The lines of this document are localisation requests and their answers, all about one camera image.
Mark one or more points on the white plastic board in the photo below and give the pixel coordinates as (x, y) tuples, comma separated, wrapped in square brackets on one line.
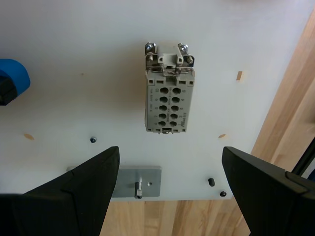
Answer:
[(73, 37)]

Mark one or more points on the black flat head screw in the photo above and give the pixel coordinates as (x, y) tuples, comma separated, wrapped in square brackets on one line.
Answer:
[(222, 193)]

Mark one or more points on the beige HAN10E connector insert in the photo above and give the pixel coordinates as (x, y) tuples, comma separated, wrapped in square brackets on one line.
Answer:
[(169, 108)]

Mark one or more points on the grey metal plate with pegs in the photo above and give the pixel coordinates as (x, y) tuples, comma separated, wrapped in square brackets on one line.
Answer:
[(152, 177)]

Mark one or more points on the beige HAN10E hub socket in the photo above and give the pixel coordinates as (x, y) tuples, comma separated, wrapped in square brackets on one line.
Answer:
[(167, 50)]

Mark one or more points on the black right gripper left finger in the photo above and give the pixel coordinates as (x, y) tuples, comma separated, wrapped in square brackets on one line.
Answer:
[(61, 209)]

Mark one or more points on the black aluminium frame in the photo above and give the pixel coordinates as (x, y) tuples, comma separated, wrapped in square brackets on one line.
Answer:
[(305, 159)]

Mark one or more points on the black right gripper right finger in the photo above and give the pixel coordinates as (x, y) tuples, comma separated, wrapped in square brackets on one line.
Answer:
[(270, 209)]

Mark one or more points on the blue D-sub connector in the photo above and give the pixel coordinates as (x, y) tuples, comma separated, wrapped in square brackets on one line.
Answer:
[(17, 71)]

